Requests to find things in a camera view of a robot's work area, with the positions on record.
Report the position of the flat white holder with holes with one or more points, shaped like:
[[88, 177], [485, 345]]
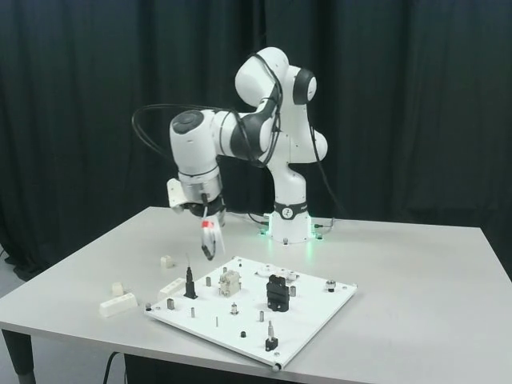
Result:
[[173, 288]]

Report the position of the metal bolt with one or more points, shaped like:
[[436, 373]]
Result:
[[271, 329]]

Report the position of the black table leg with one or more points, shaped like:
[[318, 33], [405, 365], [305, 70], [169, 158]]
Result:
[[18, 356]]

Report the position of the small metal connector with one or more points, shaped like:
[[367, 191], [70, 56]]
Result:
[[233, 309]]

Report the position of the cream connector block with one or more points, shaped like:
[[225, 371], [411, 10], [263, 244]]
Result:
[[228, 284]]

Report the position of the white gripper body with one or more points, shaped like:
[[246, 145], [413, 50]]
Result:
[[219, 240]]

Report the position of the long white peg holder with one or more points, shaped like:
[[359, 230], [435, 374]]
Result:
[[120, 306]]

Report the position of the black curtain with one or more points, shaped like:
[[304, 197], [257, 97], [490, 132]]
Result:
[[80, 60]]

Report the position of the black under-table panel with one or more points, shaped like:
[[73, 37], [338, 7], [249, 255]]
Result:
[[180, 372]]

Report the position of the white task board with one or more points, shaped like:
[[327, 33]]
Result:
[[240, 292]]

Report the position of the black D-SUB plug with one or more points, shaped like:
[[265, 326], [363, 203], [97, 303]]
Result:
[[277, 295]]

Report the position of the metal BNC plug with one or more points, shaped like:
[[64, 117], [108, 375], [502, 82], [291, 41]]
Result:
[[330, 286]]

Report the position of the white medium gear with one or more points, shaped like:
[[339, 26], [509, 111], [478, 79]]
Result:
[[291, 275]]

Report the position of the small white cube holder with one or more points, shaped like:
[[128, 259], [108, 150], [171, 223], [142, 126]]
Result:
[[117, 289], [167, 262]]

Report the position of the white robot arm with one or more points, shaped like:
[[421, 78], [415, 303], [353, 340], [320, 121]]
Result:
[[288, 180]]

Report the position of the metal square peg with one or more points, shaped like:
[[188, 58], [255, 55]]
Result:
[[171, 304]]

